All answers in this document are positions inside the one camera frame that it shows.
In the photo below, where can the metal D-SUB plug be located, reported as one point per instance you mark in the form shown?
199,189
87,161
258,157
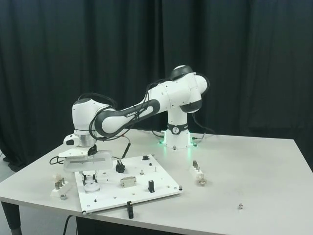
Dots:
201,182

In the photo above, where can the white round peg holder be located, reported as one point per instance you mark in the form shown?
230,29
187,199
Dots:
64,191

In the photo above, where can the metal round peg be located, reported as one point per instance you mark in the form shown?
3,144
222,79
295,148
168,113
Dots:
61,183
57,185

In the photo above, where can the white large gear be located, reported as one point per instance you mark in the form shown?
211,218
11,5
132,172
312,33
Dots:
92,188

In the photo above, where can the black box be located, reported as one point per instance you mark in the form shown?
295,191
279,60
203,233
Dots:
97,230

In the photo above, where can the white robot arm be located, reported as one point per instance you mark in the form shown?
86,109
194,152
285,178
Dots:
171,98

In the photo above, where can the grey table leg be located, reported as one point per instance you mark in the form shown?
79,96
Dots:
12,220

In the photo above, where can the metal hex nut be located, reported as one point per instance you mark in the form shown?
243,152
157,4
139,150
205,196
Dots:
61,197

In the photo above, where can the black curtains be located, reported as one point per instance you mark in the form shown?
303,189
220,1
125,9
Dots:
73,49

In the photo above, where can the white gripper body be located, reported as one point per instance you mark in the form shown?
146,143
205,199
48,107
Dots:
100,162

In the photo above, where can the black plug block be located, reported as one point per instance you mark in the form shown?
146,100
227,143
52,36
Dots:
130,209

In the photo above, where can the metal square peg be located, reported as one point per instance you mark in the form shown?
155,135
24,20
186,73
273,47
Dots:
194,164

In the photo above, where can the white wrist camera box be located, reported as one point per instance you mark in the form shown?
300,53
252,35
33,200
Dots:
71,140

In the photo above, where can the white task board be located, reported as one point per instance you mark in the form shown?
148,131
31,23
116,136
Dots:
137,195

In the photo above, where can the flat white mounting plate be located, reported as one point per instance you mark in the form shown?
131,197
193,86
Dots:
75,153

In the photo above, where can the white square peg holder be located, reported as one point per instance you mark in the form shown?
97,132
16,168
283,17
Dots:
196,175

